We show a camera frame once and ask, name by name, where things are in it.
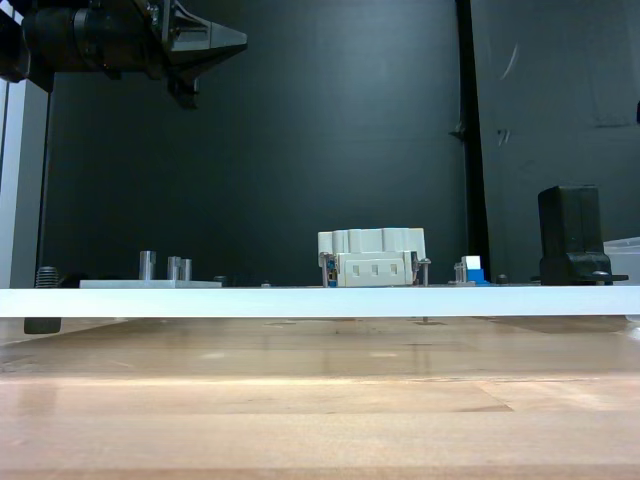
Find beige connector housing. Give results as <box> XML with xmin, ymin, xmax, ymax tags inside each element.
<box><xmin>317</xmin><ymin>227</ymin><xmax>427</xmax><ymax>289</ymax></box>

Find white task board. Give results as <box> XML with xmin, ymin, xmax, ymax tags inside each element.
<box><xmin>0</xmin><ymin>287</ymin><xmax>640</xmax><ymax>319</ymax></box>

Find blue and white connector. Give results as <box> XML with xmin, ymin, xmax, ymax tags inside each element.
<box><xmin>460</xmin><ymin>254</ymin><xmax>487</xmax><ymax>286</ymax></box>

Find clear plastic tub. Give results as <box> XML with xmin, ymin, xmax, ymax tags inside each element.
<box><xmin>602</xmin><ymin>238</ymin><xmax>640</xmax><ymax>329</ymax></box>

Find grey aluminium enclosure post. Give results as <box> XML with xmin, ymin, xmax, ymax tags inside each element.
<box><xmin>0</xmin><ymin>74</ymin><xmax>50</xmax><ymax>290</ymax></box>

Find silver slotted metal post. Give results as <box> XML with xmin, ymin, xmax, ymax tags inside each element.
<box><xmin>139</xmin><ymin>249</ymin><xmax>159</xmax><ymax>282</ymax></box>
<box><xmin>167</xmin><ymin>256</ymin><xmax>193</xmax><ymax>282</ymax></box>

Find grey metal base plate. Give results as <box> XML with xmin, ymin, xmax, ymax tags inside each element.
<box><xmin>79</xmin><ymin>279</ymin><xmax>224</xmax><ymax>290</ymax></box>

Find black enclosure column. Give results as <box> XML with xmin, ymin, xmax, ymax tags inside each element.
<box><xmin>448</xmin><ymin>0</ymin><xmax>495</xmax><ymax>284</ymax></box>

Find black USB socket mount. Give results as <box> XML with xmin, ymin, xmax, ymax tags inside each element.
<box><xmin>530</xmin><ymin>184</ymin><xmax>630</xmax><ymax>287</ymax></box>

